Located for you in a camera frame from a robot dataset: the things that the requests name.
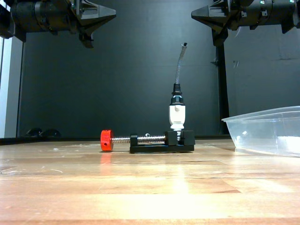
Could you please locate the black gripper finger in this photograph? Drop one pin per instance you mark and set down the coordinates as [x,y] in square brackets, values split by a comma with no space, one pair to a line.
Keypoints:
[219,24]
[218,10]
[93,11]
[91,25]

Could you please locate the white receptacle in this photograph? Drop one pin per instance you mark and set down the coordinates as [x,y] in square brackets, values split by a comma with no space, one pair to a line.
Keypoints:
[177,119]

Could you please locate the clear plastic tub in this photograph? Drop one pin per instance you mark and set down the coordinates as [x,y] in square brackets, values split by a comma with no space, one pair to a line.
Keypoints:
[257,131]

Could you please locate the black clamp with red knob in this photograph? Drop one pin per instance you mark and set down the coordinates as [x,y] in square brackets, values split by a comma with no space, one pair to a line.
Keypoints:
[159,147]

